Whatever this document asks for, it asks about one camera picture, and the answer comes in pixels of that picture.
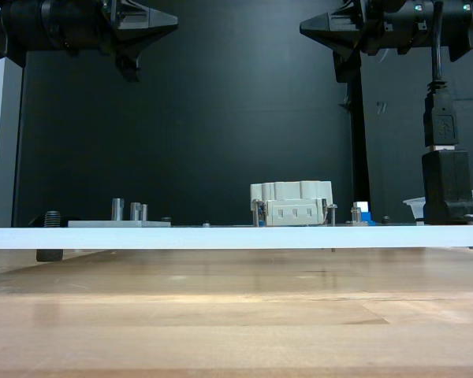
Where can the black aluminium frame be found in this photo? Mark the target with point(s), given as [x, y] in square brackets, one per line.
[358, 157]

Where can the grey metal plate with pegs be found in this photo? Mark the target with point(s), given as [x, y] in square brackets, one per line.
[118, 223]

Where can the white taskboard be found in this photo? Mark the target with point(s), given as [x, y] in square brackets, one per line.
[236, 238]

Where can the black USB socket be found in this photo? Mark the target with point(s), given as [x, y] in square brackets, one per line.
[449, 185]

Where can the small blue white connector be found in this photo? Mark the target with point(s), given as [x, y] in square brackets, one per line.
[362, 206]

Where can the clear plastic tub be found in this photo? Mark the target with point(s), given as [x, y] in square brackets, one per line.
[414, 206]

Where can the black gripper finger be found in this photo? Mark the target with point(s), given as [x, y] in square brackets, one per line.
[335, 23]
[138, 43]
[142, 19]
[339, 46]

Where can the small silver metal connector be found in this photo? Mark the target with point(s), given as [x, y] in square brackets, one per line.
[355, 214]

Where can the beige multi-pin connector housing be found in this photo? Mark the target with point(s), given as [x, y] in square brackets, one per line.
[291, 193]

